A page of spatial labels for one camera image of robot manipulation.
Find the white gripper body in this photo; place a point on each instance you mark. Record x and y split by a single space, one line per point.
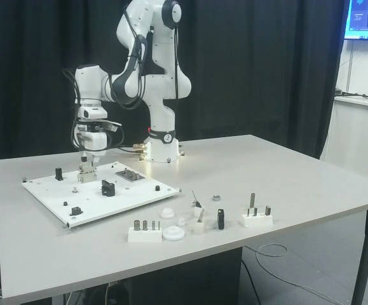
94 143

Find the grey waterproof plug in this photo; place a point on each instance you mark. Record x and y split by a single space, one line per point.
86 170

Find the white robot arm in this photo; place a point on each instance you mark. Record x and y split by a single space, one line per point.
164 95

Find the white task board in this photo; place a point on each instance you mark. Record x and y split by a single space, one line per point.
85 203

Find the large metal round peg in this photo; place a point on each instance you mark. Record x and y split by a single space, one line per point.
137 224

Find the medium metal round peg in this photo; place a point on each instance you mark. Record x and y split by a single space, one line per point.
145 225

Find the small metal round peg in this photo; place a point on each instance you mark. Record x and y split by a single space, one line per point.
154 225

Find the white medium gear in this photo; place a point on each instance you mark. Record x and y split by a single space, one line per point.
167 213

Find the white round peg holder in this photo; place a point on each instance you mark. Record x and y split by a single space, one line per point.
144 236

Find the black curtain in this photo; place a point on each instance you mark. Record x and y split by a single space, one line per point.
44 63

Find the white small gear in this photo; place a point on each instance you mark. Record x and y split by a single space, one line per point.
180 221

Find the white large gear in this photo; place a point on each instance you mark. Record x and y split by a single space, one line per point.
173 234

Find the small white plug holder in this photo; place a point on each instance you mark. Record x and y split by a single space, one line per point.
198 211
199 228

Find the metal USB plug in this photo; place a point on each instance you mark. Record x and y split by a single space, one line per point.
201 216

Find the round metal BNC plug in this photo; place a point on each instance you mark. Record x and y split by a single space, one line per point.
215 198

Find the black D-SUB plug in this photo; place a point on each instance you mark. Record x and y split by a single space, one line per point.
220 219

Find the black under-table cabinet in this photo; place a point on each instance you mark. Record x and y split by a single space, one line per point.
171 279

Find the tall metal square peg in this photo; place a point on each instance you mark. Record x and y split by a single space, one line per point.
252 200

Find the white square peg holder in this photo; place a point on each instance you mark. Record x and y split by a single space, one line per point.
256 220

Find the large metal square peg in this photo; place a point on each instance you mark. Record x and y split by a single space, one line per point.
268 211

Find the white cabinet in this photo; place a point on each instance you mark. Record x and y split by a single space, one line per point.
355 136

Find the dark grey table leg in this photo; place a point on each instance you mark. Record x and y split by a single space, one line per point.
366 254

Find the blue monitor screen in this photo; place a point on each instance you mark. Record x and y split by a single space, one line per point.
366 19

